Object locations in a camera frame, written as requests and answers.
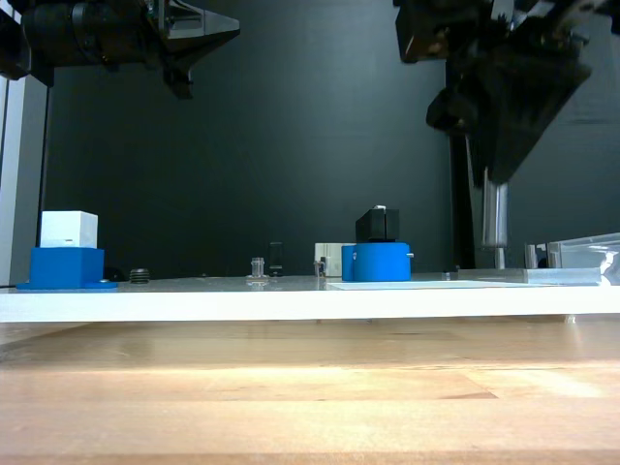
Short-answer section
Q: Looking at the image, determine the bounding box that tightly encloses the blue flanged mount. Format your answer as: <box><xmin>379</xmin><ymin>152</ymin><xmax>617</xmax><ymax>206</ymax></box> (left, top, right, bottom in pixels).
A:
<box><xmin>15</xmin><ymin>246</ymin><xmax>120</xmax><ymax>292</ymax></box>

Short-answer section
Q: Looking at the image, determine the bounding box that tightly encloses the white board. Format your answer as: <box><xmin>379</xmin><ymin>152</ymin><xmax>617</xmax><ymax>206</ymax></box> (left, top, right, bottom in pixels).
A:
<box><xmin>0</xmin><ymin>278</ymin><xmax>620</xmax><ymax>325</ymax></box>

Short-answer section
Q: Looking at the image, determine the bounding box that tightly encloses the aluminium holder block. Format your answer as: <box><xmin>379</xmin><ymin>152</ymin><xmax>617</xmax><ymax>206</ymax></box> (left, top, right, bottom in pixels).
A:
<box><xmin>525</xmin><ymin>266</ymin><xmax>606</xmax><ymax>288</ymax></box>

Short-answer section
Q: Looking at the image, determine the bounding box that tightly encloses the blue round socket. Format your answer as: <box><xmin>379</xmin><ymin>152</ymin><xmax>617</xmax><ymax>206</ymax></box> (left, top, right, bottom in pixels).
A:
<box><xmin>340</xmin><ymin>240</ymin><xmax>414</xmax><ymax>284</ymax></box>

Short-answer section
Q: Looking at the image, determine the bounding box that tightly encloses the clear plastic tub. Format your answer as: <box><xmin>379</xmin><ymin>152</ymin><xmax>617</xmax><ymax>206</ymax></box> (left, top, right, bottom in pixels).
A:
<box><xmin>546</xmin><ymin>232</ymin><xmax>620</xmax><ymax>287</ymax></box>

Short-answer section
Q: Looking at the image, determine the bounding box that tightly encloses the white block connector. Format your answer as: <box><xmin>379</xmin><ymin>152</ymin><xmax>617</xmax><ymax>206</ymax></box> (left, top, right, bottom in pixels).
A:
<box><xmin>39</xmin><ymin>210</ymin><xmax>100</xmax><ymax>251</ymax></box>

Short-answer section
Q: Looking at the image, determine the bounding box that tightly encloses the small clear clamp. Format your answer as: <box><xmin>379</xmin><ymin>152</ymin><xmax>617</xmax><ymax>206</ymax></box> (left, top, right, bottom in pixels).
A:
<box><xmin>245</xmin><ymin>256</ymin><xmax>270</xmax><ymax>288</ymax></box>

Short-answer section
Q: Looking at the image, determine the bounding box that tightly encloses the black plug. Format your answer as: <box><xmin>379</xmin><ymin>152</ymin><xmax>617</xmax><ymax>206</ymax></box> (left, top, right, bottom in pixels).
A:
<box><xmin>354</xmin><ymin>204</ymin><xmax>401</xmax><ymax>244</ymax></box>

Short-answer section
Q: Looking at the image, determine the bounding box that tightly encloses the grey multi-pin connector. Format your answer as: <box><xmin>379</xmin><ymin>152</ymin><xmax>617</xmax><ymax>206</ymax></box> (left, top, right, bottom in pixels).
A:
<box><xmin>313</xmin><ymin>242</ymin><xmax>346</xmax><ymax>278</ymax></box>

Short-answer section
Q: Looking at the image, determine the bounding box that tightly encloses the silver metal cylinder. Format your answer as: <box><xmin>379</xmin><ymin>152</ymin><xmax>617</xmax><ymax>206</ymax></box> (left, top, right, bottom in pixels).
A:
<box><xmin>480</xmin><ymin>164</ymin><xmax>510</xmax><ymax>251</ymax></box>

